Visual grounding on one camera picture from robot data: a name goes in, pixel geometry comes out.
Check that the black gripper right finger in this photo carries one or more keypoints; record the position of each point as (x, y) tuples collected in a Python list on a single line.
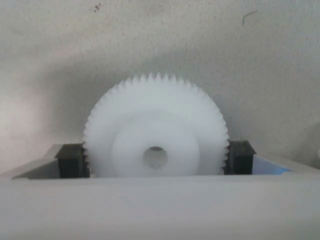
[(240, 160)]

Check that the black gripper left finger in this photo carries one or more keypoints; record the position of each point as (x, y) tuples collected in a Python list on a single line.
[(72, 162)]

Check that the white large gear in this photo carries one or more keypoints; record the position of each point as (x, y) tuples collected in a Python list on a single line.
[(156, 127)]

